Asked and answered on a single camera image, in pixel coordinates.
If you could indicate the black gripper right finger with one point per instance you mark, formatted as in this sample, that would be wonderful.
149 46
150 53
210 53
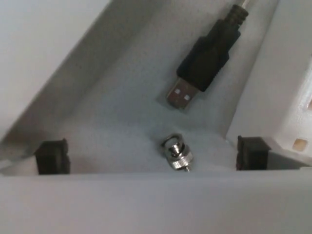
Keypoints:
251 156

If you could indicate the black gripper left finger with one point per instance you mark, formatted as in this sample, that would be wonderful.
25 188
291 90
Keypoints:
52 158

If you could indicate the white peg holder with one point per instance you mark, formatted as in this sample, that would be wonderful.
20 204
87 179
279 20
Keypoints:
275 97

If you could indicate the metal bolt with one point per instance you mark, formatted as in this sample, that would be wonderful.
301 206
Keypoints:
176 152

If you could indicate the white task board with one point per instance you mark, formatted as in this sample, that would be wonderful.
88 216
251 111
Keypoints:
31 61

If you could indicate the black USB plug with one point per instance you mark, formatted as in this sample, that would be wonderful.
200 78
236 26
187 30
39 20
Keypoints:
207 65

